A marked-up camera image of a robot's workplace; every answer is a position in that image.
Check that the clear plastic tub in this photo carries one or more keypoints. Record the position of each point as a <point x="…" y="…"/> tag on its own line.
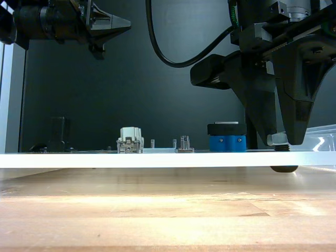
<point x="330" y="141"/>

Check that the black round foot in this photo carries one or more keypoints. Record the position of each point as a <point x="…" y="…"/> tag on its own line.
<point x="284" y="169"/>

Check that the white bar with pins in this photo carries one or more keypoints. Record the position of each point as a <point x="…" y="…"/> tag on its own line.
<point x="160" y="150"/>

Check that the white connector housing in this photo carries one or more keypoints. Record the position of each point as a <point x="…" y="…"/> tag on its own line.
<point x="130" y="135"/>

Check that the blue block with screws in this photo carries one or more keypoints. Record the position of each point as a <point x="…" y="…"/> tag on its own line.
<point x="227" y="144"/>

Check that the black block post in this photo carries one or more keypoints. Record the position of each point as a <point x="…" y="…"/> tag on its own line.
<point x="59" y="131"/>

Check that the silver M12 hex flange nut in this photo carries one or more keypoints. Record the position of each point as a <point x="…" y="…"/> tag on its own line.
<point x="277" y="139"/>

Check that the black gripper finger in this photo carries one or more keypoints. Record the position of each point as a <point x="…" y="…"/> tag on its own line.
<point x="254" y="86"/>
<point x="115" y="26"/>
<point x="302" y="78"/>

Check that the thin silver plate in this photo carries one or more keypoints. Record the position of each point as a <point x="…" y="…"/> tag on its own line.
<point x="227" y="122"/>

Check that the black cap block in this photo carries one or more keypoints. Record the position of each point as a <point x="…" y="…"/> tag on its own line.
<point x="227" y="130"/>

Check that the white board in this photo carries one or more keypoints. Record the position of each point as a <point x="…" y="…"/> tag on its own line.
<point x="157" y="158"/>

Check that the black aluminium frame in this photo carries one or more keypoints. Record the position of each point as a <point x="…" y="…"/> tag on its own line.
<point x="250" y="141"/>

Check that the metal socket connector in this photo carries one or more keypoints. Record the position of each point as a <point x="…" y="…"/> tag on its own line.
<point x="185" y="144"/>

